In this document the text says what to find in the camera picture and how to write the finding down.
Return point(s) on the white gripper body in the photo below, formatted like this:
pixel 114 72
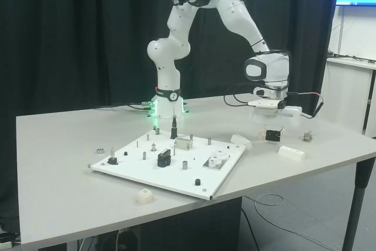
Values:
pixel 273 115

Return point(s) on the black D-SUB plug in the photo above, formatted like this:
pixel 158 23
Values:
pixel 272 135

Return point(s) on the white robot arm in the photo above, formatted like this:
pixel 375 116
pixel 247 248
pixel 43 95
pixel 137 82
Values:
pixel 235 16

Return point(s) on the metal waterproof plug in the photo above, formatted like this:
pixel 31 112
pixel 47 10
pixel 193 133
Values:
pixel 307 137

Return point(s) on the white plug holder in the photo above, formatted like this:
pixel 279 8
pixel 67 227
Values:
pixel 241 140

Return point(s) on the long white holder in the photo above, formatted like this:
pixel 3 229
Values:
pixel 291 152

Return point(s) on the white large gear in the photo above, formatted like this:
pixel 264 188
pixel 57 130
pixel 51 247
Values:
pixel 221 153

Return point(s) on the white medium gear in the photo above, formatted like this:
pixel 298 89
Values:
pixel 218 159

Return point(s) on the white small gear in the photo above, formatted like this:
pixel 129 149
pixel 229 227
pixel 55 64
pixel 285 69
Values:
pixel 212 163

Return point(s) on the white cabinet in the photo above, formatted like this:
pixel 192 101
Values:
pixel 346 92

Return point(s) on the black pointed plug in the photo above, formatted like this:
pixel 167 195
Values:
pixel 174 130

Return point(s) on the thick metal round peg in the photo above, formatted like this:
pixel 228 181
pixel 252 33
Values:
pixel 185 165

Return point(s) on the white task board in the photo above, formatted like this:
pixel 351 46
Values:
pixel 176 177

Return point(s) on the dark grey table leg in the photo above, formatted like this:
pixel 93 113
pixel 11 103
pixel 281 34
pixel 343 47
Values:
pixel 357 201

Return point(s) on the metal BNC plug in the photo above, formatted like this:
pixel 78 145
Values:
pixel 152 147

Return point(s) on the small white cube holder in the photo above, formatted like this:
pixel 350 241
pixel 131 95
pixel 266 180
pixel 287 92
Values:
pixel 144 196

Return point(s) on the black plug with metal pin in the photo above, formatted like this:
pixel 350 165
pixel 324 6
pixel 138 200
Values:
pixel 112 160

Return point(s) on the metal bolt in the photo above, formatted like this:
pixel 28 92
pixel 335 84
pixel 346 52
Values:
pixel 100 150

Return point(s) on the black curtains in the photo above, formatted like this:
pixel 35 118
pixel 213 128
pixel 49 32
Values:
pixel 73 42

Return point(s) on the white power strip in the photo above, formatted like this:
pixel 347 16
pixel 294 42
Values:
pixel 6 244

